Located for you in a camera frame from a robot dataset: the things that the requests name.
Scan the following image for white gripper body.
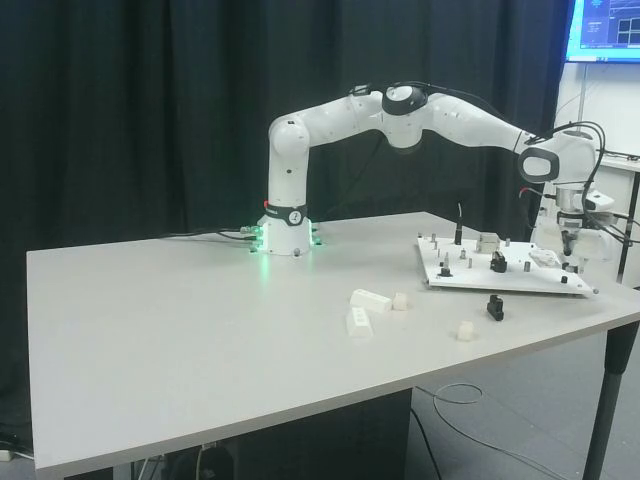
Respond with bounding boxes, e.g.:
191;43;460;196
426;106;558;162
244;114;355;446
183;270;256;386
556;225;615;264

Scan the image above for white cabinet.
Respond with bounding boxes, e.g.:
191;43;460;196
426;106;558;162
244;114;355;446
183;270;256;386
597;153;640;290

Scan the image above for white task board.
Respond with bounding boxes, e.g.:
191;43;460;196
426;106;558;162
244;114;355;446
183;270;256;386
416;231;600;297

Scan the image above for metal block socket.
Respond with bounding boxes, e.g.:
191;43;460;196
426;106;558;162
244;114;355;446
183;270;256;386
474;231;501;256

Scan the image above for black table leg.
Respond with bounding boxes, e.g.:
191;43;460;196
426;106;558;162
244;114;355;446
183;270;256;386
583;319;630;480

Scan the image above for long white peg holder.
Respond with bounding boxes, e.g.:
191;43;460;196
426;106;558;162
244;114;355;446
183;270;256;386
344;307;374;341
349;288;393;313

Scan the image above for blue screen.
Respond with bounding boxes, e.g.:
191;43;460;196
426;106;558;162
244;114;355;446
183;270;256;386
565;0;640;64

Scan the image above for black curtain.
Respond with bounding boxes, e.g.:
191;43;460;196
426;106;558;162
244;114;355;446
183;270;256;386
0;0;576;441

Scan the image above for grey floor cable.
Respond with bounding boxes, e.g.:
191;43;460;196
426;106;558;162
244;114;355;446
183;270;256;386
410;381;509;480

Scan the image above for black base cables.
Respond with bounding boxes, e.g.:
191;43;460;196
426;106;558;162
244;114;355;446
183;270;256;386
169;225;262;243

